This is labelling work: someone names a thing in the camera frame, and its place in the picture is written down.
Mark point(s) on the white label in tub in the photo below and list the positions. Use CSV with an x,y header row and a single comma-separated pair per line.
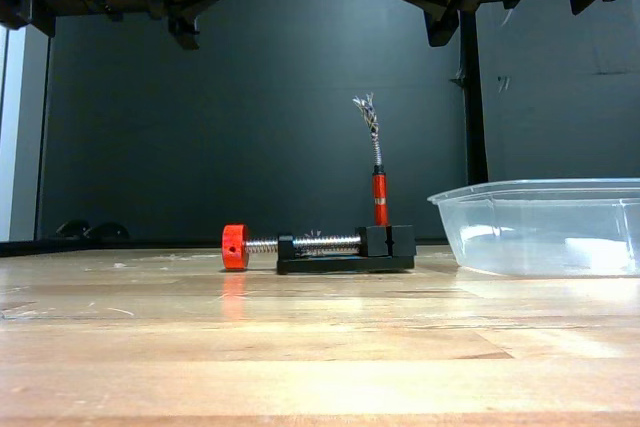
x,y
595,253

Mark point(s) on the clear plastic tub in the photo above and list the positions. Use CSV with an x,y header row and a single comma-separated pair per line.
x,y
530,232

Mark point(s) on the black clamp with red knob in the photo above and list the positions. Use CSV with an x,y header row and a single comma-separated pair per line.
x,y
345,253

